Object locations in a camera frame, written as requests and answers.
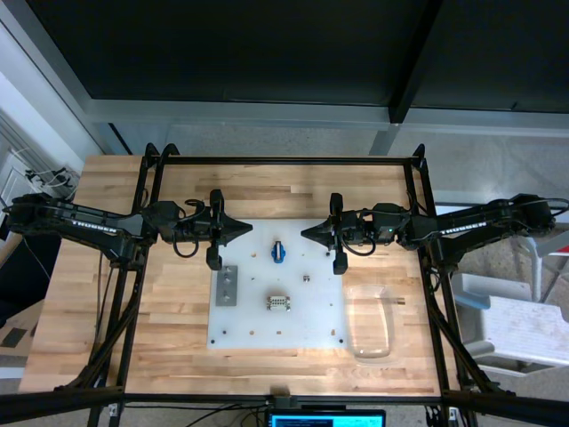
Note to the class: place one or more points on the beige connector base housing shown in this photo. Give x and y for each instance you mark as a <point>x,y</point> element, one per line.
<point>290,308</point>

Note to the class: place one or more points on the small grey frame bracket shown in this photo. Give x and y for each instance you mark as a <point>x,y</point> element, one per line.
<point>281,396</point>

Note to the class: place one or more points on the grey metal bar with screws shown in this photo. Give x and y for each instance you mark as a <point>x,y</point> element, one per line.
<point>227,287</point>

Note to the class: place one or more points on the white step stool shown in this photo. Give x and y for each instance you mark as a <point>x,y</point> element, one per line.
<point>520,329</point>

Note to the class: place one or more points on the blue clamp connector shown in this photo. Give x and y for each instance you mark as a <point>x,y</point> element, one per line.
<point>277,252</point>

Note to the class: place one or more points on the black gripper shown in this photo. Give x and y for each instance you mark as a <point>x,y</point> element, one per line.
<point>338,231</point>
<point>215,231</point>

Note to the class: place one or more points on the black metal frame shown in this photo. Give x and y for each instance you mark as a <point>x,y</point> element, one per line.
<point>284,159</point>

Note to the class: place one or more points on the white mounting board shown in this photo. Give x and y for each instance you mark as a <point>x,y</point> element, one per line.
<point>258,320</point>

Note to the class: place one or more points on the grey HAN10-E connector insert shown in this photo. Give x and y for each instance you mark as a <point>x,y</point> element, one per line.
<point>278,303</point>

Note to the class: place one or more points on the blue-edged screen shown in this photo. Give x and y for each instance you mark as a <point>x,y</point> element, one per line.
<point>324,420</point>

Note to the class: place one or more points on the white metal chair frame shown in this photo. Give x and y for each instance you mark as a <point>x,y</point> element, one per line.
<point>535,276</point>

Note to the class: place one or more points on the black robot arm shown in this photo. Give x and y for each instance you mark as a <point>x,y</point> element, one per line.
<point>462,229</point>
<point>93,224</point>

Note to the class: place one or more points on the cardboard box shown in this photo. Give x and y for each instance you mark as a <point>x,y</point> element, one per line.
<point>22,324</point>

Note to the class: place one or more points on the clear plastic tub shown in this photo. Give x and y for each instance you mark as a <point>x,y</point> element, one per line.
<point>369,320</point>

